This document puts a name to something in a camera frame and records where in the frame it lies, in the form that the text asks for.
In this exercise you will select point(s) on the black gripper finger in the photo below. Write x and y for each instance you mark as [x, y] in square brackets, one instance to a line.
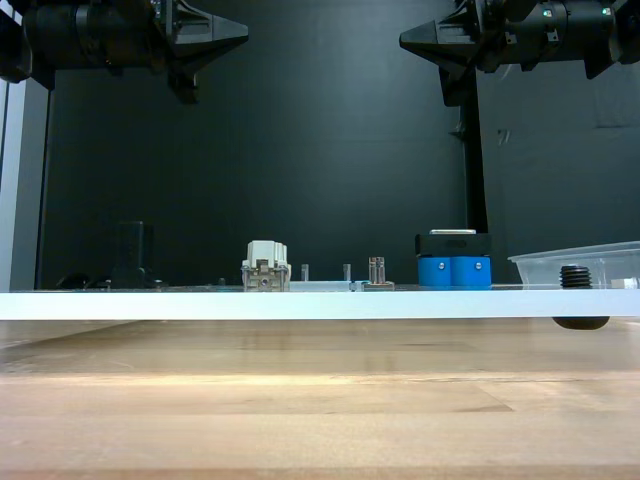
[450, 56]
[205, 54]
[445, 32]
[210, 30]

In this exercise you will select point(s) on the beige connector housing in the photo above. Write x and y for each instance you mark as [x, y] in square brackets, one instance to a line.
[265, 260]

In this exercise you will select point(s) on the small white plastic connector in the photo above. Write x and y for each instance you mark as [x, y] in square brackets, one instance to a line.
[625, 284]

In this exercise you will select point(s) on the small metal socket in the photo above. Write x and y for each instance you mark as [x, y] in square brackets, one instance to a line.
[378, 272]

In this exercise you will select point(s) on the clear plastic tub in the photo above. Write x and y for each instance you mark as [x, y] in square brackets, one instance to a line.
[540, 270]

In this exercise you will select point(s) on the black threaded knob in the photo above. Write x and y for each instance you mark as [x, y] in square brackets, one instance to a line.
[576, 277]

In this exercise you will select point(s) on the clear acrylic block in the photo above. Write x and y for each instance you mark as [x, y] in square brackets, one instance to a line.
[320, 286]

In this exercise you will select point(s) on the white task board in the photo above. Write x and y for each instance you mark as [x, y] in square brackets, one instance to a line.
[320, 305]

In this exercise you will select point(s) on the black rubber board foot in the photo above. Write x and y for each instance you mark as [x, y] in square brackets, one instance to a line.
[580, 323]

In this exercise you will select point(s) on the black wall pillar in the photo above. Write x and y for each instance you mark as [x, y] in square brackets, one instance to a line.
[475, 160]

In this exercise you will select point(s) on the blue and black socket mount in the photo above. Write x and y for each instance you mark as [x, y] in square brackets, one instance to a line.
[452, 272]

